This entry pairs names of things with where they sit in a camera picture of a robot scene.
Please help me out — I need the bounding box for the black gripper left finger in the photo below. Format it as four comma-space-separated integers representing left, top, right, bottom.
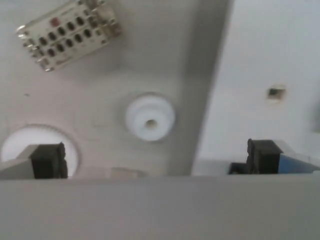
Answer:
0, 141, 69, 180

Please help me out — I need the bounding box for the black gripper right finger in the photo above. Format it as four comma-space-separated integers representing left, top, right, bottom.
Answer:
246, 138, 320, 175

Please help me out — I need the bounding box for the white large gear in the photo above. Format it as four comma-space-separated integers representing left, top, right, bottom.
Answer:
0, 123, 82, 178

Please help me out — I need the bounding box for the white medium gear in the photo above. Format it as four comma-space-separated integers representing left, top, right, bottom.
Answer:
124, 91, 176, 143

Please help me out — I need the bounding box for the white task board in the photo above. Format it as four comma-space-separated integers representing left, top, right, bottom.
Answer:
191, 0, 320, 176

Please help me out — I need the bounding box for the beige multi-pin plug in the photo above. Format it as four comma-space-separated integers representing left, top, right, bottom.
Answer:
14, 0, 124, 73

